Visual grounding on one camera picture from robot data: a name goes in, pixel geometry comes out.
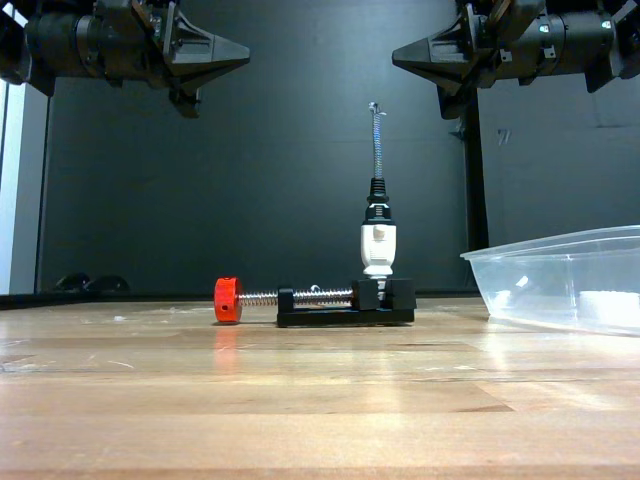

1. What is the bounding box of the black power plug with cable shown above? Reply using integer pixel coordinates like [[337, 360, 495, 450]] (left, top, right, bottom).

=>
[[365, 101, 392, 226]]

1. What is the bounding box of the white power receptacle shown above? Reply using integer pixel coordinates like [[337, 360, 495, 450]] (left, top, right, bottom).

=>
[[359, 222, 400, 281]]

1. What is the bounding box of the clear plastic container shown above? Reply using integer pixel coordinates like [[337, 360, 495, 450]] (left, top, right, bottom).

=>
[[459, 224, 640, 338]]

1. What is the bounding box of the white block in container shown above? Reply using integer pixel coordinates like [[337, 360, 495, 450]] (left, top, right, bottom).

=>
[[577, 289, 640, 327]]

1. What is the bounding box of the dark rounded object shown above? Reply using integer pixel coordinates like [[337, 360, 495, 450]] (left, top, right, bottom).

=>
[[84, 275, 131, 293], [55, 271, 93, 293]]

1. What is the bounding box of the red clamp knob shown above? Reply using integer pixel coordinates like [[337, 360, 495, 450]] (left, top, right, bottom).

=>
[[213, 275, 244, 326]]

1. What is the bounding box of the black clamp vise with screw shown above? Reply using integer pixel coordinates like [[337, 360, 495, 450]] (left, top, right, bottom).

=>
[[238, 277, 418, 330]]

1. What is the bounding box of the black frame post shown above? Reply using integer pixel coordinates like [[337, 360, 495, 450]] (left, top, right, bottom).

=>
[[32, 79, 54, 296], [448, 87, 491, 251]]

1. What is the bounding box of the black rail at table edge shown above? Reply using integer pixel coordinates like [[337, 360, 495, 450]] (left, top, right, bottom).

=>
[[0, 287, 484, 312]]

